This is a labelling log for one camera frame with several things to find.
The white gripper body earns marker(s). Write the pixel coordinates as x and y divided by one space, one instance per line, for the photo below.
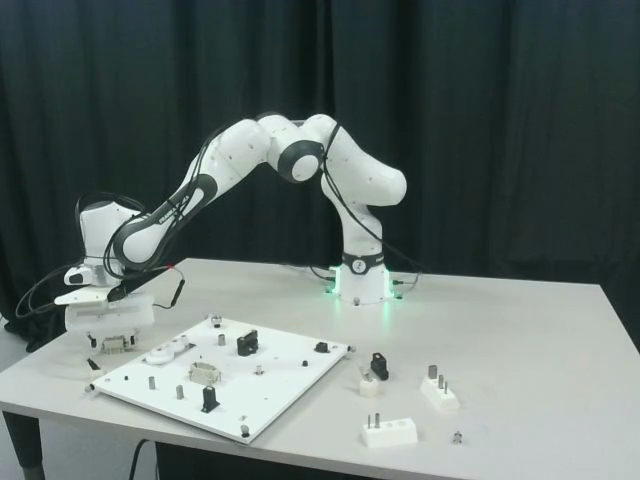
107 315

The white waterproof plug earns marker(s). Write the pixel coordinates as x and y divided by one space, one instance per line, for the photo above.
115 345

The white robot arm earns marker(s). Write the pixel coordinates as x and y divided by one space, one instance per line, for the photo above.
240 150

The black Ethernet plug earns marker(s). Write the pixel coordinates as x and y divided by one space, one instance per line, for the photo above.
93 364

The flat white mounting plate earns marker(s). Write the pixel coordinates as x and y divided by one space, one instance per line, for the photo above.
80 296

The white large gear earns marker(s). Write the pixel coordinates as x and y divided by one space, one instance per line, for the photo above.
161 357

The thin black rod red tag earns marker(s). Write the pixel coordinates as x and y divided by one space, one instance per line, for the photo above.
140 285

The white medium gear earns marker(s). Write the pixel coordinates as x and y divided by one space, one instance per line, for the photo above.
179 346

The white task board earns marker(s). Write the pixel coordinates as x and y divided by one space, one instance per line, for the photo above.
225 380

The dark table leg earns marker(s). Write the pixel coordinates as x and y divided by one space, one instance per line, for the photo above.
20 445

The small white plug holder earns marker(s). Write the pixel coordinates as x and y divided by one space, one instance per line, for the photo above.
368 388

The black D-SUB plug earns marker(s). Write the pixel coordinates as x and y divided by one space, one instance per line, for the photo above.
379 365

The white holder with three holes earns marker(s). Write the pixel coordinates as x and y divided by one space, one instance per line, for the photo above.
390 432

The large metal square peg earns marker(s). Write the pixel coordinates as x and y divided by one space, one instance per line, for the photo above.
432 373

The white stepped peg holder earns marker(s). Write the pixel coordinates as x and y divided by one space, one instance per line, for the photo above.
440 397

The small metal bolt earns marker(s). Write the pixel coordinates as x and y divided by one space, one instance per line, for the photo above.
456 437

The black curtain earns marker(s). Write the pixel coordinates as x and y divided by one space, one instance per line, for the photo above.
500 100

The small white wrist camera box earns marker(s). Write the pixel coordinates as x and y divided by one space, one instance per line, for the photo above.
77 276

